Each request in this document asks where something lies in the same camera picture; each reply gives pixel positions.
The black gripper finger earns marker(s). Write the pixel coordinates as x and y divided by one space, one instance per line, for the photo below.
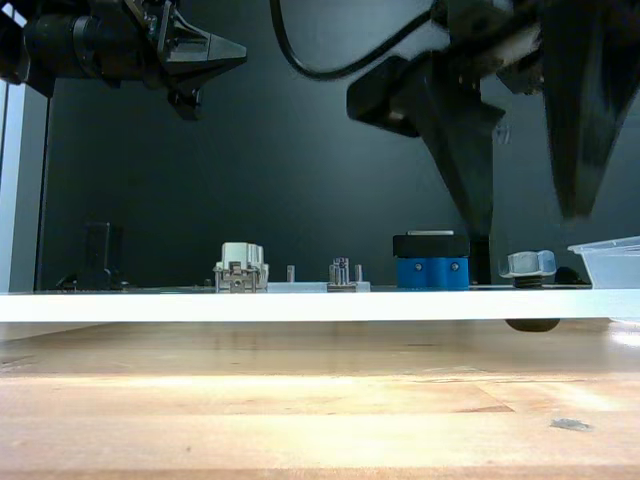
580 100
200 42
200 69
465 165

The silver M12 hex nut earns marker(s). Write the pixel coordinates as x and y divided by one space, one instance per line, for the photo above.
527 265

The blue and black connector block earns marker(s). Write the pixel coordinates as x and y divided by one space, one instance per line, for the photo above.
430 272

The black M12 threaded stud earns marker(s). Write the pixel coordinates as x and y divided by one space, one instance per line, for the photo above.
529 282

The black rounded block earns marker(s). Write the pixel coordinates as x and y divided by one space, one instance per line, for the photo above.
567 276

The small metal connector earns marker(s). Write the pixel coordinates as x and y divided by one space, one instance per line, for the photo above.
342 275

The small black clamp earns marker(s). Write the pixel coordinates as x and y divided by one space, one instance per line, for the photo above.
97 250

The black rubber board foot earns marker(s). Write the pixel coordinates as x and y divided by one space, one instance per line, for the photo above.
531 325

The clear plastic tub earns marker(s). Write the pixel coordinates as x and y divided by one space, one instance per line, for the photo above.
615 270

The grey rectangular connector housing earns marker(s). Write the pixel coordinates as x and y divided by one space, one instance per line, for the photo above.
240 265

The clear block with pins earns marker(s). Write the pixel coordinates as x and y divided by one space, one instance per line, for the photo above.
300 286

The white plastic board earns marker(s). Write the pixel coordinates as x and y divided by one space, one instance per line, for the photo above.
300 305

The black vertical post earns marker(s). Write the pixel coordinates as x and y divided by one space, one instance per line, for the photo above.
481 260

